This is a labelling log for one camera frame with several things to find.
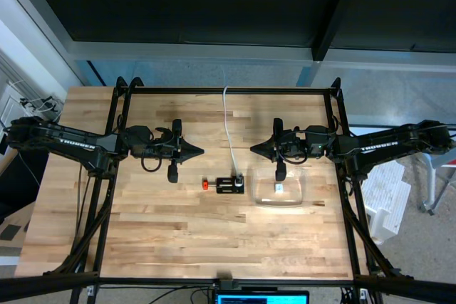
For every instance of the white foam packaging block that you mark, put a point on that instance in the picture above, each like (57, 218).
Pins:
(386, 200)

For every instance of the black table-level camera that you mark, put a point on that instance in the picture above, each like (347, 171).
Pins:
(227, 282)

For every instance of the black room pillar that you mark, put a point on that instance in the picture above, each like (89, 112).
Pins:
(331, 15)

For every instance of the small white block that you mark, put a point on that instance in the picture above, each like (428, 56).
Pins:
(279, 187)

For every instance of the black clamp with red knob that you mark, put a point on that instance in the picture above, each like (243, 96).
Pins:
(226, 184)

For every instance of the laptop screen with blue edge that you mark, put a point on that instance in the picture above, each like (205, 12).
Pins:
(260, 298)

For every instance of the black metal frame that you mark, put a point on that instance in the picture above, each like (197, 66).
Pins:
(285, 90)

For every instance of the black box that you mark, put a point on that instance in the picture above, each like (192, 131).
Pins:
(21, 183)

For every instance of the clear plastic container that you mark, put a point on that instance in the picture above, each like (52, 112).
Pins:
(292, 198)

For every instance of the black curved frame bracket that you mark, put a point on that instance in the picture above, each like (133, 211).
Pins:
(137, 80)
(120, 80)
(337, 82)

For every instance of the black power plug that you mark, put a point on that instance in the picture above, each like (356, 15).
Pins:
(239, 180)

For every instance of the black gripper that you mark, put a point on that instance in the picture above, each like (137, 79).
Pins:
(175, 161)
(279, 168)

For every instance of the grey metal stand legs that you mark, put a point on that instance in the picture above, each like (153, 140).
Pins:
(431, 183)

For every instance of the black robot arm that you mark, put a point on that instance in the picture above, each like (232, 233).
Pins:
(384, 145)
(76, 144)

